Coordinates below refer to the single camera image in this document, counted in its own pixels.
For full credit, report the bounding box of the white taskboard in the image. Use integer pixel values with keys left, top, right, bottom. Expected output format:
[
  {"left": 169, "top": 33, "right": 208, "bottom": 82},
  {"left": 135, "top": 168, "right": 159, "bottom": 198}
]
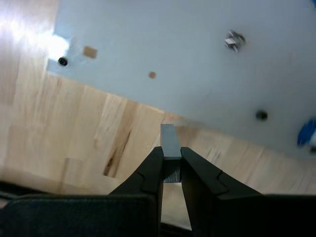
[{"left": 46, "top": 0, "right": 316, "bottom": 160}]

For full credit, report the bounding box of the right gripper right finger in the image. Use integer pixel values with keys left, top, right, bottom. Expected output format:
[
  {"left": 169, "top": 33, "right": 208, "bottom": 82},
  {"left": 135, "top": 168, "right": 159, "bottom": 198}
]
[{"left": 180, "top": 147, "right": 316, "bottom": 237}]

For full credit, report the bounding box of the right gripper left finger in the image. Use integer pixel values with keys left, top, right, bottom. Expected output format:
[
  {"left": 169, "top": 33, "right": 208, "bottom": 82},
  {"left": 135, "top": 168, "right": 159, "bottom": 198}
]
[{"left": 0, "top": 146, "right": 164, "bottom": 237}]

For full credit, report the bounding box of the grey square metal bar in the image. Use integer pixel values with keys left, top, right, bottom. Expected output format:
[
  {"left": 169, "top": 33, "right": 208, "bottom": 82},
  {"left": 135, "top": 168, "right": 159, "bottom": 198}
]
[{"left": 160, "top": 123, "right": 183, "bottom": 184}]

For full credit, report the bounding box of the small blue socket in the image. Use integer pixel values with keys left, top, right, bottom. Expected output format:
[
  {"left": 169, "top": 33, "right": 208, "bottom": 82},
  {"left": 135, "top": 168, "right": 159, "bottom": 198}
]
[{"left": 297, "top": 118, "right": 316, "bottom": 153}]

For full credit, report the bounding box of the silver metal bolt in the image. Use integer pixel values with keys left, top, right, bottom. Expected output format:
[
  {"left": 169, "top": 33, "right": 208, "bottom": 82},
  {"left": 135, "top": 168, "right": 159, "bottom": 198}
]
[{"left": 224, "top": 29, "right": 247, "bottom": 52}]

